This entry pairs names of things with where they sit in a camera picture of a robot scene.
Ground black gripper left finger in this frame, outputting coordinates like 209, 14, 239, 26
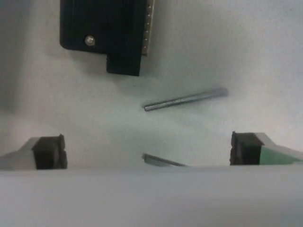
0, 133, 68, 170

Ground black D-SUB plug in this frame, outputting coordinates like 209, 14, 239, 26
59, 0, 157, 77

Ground metal square peg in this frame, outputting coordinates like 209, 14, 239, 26
141, 153, 190, 167

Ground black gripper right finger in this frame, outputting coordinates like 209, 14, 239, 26
230, 130, 303, 166

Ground metal round peg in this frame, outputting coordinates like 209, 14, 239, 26
143, 87, 229, 113

